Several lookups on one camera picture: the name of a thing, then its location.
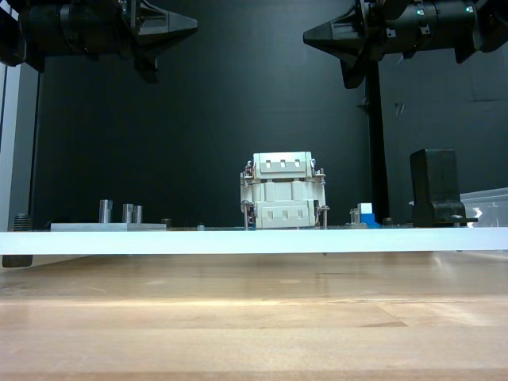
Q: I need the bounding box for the beige HAN10E connector insert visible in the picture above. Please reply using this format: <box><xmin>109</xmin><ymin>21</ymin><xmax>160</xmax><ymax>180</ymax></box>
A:
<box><xmin>239</xmin><ymin>152</ymin><xmax>328</xmax><ymax>187</ymax></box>

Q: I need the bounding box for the black connector housing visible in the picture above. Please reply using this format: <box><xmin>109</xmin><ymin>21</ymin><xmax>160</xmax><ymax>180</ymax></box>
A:
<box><xmin>410</xmin><ymin>148</ymin><xmax>479</xmax><ymax>228</ymax></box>

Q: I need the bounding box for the beige HAN10E socket base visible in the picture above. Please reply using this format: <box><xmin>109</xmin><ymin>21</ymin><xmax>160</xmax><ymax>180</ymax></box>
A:
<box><xmin>240</xmin><ymin>180</ymin><xmax>331</xmax><ymax>230</ymax></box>

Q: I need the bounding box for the white taskboard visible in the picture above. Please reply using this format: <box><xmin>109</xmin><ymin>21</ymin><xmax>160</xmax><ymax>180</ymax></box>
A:
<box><xmin>0</xmin><ymin>228</ymin><xmax>508</xmax><ymax>256</ymax></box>

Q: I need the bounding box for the small blue white block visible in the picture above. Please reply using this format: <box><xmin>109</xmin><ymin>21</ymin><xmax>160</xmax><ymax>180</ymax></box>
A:
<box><xmin>357</xmin><ymin>202</ymin><xmax>379</xmax><ymax>229</ymax></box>

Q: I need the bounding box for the black aluminium frame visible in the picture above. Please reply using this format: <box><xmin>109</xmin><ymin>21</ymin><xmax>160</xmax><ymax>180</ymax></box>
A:
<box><xmin>356</xmin><ymin>55</ymin><xmax>392</xmax><ymax>228</ymax></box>

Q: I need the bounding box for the clear plastic tub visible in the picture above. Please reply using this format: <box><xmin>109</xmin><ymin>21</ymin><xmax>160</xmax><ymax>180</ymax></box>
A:
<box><xmin>459</xmin><ymin>187</ymin><xmax>508</xmax><ymax>229</ymax></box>

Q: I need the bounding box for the grey metal peg plate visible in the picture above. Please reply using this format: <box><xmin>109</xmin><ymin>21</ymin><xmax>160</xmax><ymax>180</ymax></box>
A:
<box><xmin>50</xmin><ymin>199</ymin><xmax>167</xmax><ymax>232</ymax></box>

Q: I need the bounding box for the small silver clamp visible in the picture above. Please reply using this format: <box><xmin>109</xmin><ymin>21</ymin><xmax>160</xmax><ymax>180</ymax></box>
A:
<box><xmin>344</xmin><ymin>207</ymin><xmax>368</xmax><ymax>229</ymax></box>

